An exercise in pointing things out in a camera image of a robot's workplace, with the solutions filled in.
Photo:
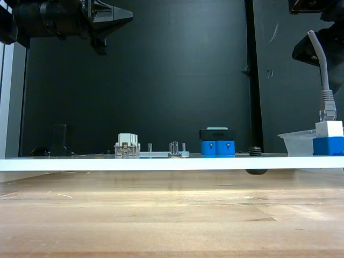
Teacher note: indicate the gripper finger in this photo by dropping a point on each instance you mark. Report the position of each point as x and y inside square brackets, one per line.
[303, 51]
[337, 53]
[122, 14]
[113, 28]

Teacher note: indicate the gray connector housing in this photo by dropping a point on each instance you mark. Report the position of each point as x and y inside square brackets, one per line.
[126, 146]

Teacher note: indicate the blue socket holder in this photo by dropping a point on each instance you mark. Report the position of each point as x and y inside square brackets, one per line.
[326, 146]

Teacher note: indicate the clear plastic tub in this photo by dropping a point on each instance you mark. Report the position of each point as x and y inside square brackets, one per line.
[298, 145]

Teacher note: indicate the gray side panel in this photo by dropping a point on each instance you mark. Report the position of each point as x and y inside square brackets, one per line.
[10, 107]

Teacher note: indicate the black module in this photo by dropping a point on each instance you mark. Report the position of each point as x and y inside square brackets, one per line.
[217, 135]

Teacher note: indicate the metal clamp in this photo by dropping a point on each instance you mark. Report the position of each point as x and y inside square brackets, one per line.
[174, 149]

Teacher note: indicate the black rubber foot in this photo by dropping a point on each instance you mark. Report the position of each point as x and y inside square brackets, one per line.
[256, 172]

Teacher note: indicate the blue two-lobed holder block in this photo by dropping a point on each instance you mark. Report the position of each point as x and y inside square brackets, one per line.
[217, 150]

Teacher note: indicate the white board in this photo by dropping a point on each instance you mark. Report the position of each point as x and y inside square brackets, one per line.
[161, 164]

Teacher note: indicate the black bracket post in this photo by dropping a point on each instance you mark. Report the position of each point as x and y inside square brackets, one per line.
[59, 139]

